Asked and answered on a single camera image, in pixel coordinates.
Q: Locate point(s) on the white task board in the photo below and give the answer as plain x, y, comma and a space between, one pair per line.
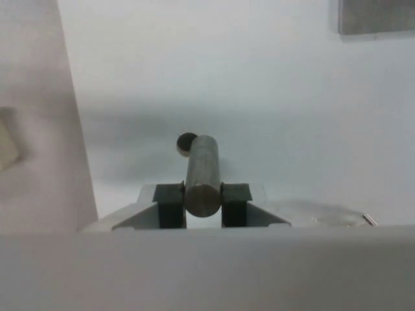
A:
259, 97

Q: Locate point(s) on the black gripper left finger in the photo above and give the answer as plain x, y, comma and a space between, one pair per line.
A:
170, 207

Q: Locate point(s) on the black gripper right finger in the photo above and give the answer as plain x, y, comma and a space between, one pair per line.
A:
234, 207

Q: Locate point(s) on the metal round peg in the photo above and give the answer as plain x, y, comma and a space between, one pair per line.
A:
203, 171

